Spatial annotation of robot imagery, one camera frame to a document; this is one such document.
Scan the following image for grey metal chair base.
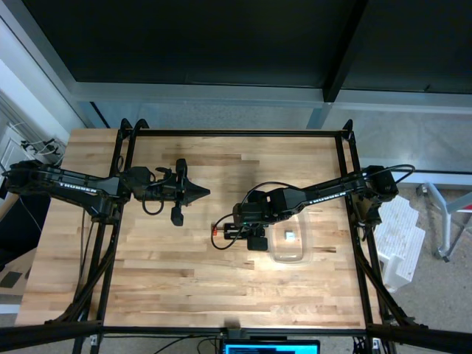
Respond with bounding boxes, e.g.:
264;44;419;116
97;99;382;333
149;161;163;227
416;181;472;263

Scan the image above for white foam packaging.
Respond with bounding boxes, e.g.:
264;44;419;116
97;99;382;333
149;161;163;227
371;194;428;294

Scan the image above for clear plastic tub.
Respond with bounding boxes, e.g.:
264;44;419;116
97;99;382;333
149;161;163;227
265;210;315;266

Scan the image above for screen with blue edge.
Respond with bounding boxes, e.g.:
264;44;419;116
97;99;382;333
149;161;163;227
220;339;321;354

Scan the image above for black braided cable bundle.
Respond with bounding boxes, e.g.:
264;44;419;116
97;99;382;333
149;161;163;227
142;184;166;216

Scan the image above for small black taskboard orange end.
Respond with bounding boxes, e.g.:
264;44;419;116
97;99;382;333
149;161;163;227
212;222;249;240

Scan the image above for white and black cables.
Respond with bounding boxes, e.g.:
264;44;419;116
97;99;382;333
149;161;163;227
20;136;63;159

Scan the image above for black bracket block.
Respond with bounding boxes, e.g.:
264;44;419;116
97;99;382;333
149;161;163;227
220;324;247;340

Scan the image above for long black looping cable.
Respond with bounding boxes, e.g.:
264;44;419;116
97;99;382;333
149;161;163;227
209;181;287;251

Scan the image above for black shoulder cable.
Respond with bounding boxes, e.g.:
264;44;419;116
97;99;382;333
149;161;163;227
363;164;416;189

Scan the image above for black aluminium frame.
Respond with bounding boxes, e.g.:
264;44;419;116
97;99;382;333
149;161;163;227
0;117;472;354

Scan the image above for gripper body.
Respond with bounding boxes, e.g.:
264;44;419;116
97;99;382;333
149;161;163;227
164;158;191;226
246;224;268;253

